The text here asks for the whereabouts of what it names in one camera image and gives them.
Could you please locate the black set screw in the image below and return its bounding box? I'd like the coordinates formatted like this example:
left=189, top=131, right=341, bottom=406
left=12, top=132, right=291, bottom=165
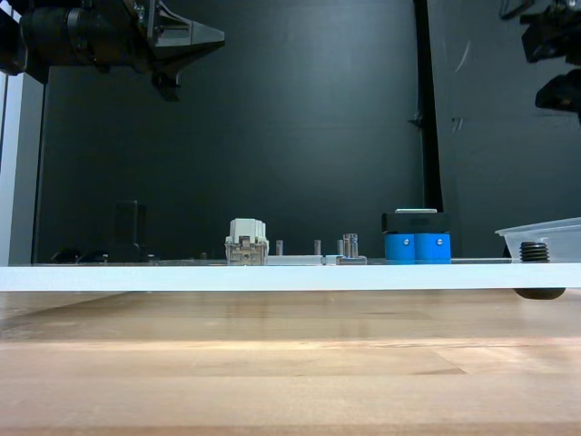
left=518, top=241, right=550, bottom=263

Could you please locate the aluminium bar with screws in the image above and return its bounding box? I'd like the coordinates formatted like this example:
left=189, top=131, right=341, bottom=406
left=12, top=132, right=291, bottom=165
left=267, top=239, right=345, bottom=266

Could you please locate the black clamp connector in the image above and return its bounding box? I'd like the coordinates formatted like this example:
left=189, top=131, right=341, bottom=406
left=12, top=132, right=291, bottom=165
left=107, top=199, right=149, bottom=263

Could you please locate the blue and black socket mount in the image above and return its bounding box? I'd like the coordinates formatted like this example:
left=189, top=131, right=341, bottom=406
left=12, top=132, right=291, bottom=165
left=380, top=207, right=454, bottom=264

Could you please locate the white task board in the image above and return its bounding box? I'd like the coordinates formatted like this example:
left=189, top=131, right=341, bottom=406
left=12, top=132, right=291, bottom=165
left=0, top=258, right=581, bottom=292

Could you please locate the grey multi-pin connector housing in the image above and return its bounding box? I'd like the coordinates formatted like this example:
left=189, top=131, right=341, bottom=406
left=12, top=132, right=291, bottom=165
left=224, top=217, right=270, bottom=266

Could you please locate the grey aluminium partition post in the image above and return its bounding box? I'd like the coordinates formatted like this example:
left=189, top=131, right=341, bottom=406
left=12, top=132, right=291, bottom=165
left=0, top=70, right=46, bottom=265

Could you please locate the black rubber board foot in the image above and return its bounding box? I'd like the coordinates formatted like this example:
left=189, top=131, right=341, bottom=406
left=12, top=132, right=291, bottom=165
left=512, top=286, right=567, bottom=300

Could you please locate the clear plastic tub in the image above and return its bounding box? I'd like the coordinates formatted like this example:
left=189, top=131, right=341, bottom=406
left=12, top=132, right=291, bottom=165
left=494, top=216, right=581, bottom=264

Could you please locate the black vertical wall post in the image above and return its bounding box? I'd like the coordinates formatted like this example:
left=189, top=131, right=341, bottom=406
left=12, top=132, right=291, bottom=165
left=407, top=0, right=446, bottom=213

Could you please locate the small metal connector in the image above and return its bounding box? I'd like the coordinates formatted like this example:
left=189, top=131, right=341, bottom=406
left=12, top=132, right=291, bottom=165
left=340, top=232, right=368, bottom=266

